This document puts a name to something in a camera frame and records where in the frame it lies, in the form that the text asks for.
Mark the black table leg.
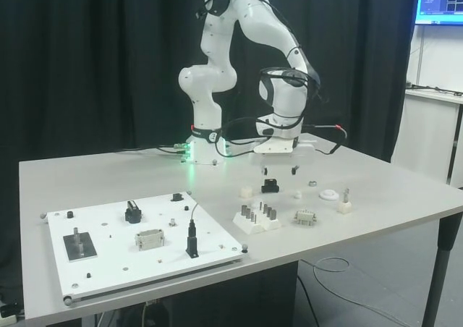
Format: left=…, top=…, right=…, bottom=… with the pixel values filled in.
left=422, top=211, right=463, bottom=327

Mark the white peg holder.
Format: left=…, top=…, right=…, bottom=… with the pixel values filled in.
left=260, top=214, right=283, bottom=231
left=231, top=211, right=268, bottom=234

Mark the black curtain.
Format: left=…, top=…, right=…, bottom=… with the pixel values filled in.
left=0, top=0, right=422, bottom=299

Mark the white task board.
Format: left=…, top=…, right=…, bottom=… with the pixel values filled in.
left=39, top=190, right=250, bottom=306

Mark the black foot cable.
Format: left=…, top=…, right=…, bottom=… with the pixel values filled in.
left=124, top=144, right=190, bottom=155

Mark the black Ethernet plug grey cable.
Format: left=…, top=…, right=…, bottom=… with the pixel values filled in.
left=187, top=203, right=200, bottom=239

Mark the blue screen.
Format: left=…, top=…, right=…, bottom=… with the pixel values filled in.
left=414, top=0, right=463, bottom=26

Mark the grey floor cable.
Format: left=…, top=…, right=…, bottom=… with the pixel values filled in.
left=298, top=256, right=430, bottom=327

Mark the white cabinet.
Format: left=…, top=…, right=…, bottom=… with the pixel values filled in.
left=391, top=85, right=463, bottom=190

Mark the beige waterproof plug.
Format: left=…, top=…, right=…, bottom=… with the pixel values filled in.
left=293, top=210, right=320, bottom=228

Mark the black D-SUB plug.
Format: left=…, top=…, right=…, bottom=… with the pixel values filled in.
left=260, top=177, right=281, bottom=195

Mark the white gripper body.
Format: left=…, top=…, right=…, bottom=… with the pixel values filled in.
left=252, top=134, right=320, bottom=156

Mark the thin wire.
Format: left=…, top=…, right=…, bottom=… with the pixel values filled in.
left=317, top=126, right=349, bottom=155

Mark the white large gear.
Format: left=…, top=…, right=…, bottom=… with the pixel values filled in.
left=318, top=188, right=340, bottom=202

